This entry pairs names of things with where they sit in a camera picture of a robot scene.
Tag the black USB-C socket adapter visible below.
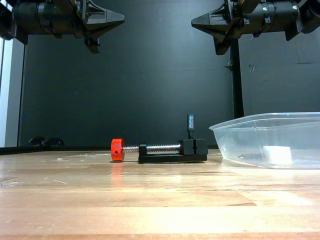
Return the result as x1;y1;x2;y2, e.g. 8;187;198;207
186;113;196;140

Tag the clear plastic tub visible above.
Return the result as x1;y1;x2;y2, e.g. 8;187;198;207
208;111;320;170

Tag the black vise with red knob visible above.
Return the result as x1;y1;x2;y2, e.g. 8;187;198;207
110;138;209;165

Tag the black vertical room post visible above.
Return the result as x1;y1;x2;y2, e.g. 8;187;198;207
224;41;245;119

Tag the black curved frame bracket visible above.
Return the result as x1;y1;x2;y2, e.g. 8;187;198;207
27;136;46;147
42;136;65;147

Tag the black table frame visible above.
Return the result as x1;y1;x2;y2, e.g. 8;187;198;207
0;145;113;153

